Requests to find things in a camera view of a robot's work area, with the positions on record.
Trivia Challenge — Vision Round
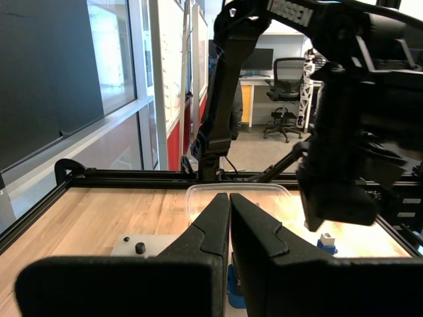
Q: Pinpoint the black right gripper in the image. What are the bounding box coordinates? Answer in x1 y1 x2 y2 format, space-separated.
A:
298 138 410 196

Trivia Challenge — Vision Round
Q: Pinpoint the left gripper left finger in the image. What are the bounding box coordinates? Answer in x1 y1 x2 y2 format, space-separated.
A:
15 193 231 317

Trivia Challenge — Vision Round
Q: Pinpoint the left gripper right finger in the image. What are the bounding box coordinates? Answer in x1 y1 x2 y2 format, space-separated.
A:
230 193 423 317

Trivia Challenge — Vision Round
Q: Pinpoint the blue holder with white socket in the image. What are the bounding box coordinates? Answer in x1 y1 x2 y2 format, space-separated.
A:
316 232 338 256

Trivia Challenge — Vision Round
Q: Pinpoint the white lattice robot structure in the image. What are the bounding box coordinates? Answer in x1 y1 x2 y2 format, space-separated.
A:
297 49 324 129

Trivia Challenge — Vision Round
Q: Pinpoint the blue holder with black block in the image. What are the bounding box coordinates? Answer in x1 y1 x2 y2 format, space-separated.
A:
226 264 247 308

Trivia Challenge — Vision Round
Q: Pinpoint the clear plastic tub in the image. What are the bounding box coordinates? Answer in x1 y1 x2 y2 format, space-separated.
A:
184 183 291 229

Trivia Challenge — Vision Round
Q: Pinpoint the black mesh office chair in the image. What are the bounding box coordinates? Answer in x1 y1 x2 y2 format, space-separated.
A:
263 57 307 143

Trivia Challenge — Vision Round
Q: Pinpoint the white desk with yellow cabinet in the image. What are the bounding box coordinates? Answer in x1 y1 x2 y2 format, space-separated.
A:
239 75 325 129

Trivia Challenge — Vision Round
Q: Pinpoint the person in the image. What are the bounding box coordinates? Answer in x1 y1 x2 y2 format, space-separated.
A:
230 79 244 141

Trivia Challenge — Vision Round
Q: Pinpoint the black computer monitor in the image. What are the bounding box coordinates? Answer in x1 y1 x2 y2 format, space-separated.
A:
243 48 274 75

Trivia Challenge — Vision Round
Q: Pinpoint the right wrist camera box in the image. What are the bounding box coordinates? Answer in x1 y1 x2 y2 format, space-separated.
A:
296 166 380 232

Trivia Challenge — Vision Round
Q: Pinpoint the black aluminium frame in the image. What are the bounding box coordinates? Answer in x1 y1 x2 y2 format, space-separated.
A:
0 158 423 265

